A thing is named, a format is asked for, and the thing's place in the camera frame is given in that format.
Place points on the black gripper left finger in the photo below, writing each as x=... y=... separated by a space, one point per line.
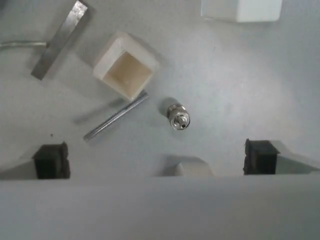
x=51 y=161

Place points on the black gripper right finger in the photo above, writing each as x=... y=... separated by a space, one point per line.
x=261 y=157

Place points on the thin metal round peg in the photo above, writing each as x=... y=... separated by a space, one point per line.
x=116 y=117

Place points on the metal square peg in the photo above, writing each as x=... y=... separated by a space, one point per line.
x=60 y=40

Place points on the long white peg holder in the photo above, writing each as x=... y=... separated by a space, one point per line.
x=250 y=10

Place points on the metal BNC plug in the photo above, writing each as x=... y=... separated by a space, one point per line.
x=178 y=117

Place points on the small white square holder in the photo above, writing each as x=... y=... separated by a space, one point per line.
x=125 y=41

